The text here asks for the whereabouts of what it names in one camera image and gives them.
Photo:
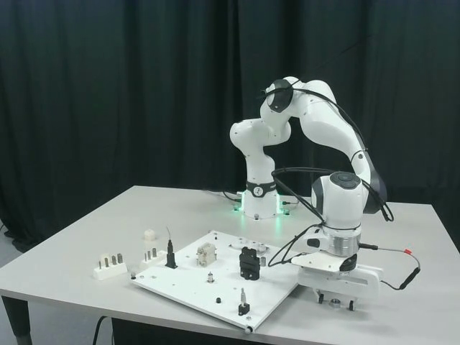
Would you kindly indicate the metal bolt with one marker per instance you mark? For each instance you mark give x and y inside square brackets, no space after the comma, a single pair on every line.
[335,301]

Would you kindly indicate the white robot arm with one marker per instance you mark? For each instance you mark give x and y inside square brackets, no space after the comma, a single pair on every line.
[323,118]

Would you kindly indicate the flat white mounting plate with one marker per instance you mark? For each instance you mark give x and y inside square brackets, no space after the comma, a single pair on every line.
[316,264]

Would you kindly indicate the large white peg holder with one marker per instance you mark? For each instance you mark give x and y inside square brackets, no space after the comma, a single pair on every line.
[109,272]

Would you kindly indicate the metal square peg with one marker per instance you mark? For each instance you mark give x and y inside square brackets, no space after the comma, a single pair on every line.
[114,259]
[120,257]

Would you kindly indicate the short metal round peg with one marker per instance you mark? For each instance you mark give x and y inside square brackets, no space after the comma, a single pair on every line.
[263,261]

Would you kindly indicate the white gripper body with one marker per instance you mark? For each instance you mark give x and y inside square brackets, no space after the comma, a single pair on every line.
[359,282]

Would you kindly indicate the black table leg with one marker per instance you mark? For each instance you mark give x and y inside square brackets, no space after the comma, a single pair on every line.
[16,320]

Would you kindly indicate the small white block holder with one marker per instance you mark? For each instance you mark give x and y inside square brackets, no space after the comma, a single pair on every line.
[151,235]

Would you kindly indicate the black Ethernet plug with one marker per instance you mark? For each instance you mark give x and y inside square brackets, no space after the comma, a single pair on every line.
[170,257]

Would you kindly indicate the beige rectangular connector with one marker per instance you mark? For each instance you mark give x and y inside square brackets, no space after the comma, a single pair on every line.
[204,253]

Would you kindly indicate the metal plug on black base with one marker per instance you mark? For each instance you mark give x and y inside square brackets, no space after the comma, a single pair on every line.
[243,305]

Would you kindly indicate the small clear plug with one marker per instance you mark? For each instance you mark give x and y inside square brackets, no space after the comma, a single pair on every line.
[133,271]

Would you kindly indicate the small white peg holder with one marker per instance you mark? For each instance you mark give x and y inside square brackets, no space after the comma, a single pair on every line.
[152,263]

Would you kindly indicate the black D-SUB plug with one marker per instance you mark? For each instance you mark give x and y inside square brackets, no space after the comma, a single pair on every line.
[249,264]

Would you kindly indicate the white task board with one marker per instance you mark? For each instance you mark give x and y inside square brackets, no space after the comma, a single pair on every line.
[223,284]

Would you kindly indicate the white large gear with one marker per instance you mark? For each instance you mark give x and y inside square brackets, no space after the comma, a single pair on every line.
[238,243]

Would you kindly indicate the white small gear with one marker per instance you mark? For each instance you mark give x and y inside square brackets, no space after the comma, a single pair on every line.
[262,247]

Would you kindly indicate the black curtain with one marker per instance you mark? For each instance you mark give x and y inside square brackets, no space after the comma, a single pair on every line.
[90,90]

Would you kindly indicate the metal BNC plug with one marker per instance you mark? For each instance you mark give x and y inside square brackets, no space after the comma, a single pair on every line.
[209,277]

